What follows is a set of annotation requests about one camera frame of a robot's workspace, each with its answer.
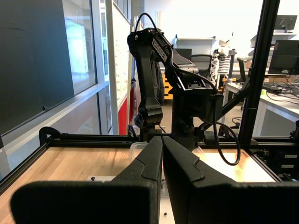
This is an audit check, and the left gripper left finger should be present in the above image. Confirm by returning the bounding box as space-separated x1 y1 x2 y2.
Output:
10 136 163 224

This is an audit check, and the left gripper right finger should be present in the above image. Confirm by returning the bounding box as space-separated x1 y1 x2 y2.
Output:
163 136 299 224

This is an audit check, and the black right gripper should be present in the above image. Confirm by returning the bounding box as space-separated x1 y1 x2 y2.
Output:
172 118 196 150

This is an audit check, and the yellow drawer cabinet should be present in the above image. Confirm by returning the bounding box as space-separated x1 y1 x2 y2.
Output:
163 74 175 101

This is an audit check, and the clear plastic tub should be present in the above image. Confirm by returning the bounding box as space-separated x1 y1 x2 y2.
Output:
129 141 206 164

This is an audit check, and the black office chair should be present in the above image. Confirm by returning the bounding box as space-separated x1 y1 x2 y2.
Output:
189 54 214 79

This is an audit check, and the black white striped object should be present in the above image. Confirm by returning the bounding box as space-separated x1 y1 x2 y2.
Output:
211 55 231 82

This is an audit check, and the white office desk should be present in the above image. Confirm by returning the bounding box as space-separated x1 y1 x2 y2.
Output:
224 81 299 137

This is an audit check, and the white whiteboard panel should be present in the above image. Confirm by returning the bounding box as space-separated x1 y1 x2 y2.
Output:
111 0 133 108

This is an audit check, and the large black monitor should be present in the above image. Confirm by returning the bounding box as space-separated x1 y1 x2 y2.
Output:
268 39 299 76

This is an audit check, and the small black monitor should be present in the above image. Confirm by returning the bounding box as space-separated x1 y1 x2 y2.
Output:
274 14 299 33

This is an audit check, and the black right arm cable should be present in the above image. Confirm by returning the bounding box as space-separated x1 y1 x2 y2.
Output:
211 93 241 167

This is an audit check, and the black metal frame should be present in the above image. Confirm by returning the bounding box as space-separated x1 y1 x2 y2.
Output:
0 0 299 187

